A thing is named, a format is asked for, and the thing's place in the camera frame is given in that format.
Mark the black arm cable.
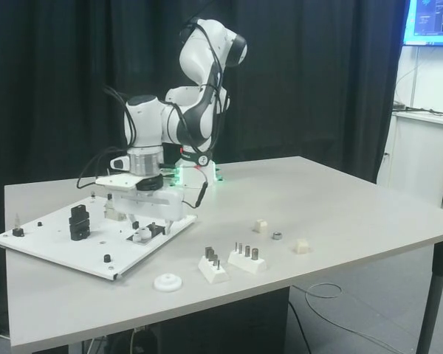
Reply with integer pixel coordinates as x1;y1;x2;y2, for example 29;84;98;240
76;18;228;190

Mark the white cabinet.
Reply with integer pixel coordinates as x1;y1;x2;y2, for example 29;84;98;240
376;105;443;214

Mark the silver flange ring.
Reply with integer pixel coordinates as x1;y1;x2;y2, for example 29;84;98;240
127;146;165;177

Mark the white holder for round pegs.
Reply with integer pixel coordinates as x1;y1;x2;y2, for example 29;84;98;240
227;250;267;275

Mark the dark table leg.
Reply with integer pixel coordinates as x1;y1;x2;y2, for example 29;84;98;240
414;241;443;354

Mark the thin black rod on wire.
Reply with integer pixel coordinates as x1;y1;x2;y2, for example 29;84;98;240
182;176;209;209

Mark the white task board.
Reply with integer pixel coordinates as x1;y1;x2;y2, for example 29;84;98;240
0;195;199;282

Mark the white holder for square pegs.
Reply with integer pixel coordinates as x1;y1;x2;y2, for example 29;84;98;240
197;254;230;285

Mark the flat white mounting plate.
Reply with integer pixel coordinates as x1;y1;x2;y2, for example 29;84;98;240
95;175;144;193

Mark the blue screen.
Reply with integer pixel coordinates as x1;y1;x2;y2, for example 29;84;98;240
402;0;443;47

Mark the grey tapered plug black base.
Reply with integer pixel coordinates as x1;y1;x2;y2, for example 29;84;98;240
12;211;26;238

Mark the white large gear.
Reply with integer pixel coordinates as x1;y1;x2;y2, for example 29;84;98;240
154;274;183;294

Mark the grey floor cable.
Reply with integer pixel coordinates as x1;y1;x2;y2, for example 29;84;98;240
303;282;419;354

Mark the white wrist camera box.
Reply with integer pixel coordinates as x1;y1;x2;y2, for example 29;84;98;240
109;156;131;172

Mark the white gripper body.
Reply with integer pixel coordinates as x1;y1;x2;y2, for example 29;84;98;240
111;187;187;223

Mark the black D-SUB plug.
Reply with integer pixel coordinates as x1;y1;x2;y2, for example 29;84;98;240
69;205;92;242

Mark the black curtain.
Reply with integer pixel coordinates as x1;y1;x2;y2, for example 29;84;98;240
0;0;406;237

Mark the grey metal connector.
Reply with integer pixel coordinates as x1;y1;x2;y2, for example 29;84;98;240
103;201;128;223

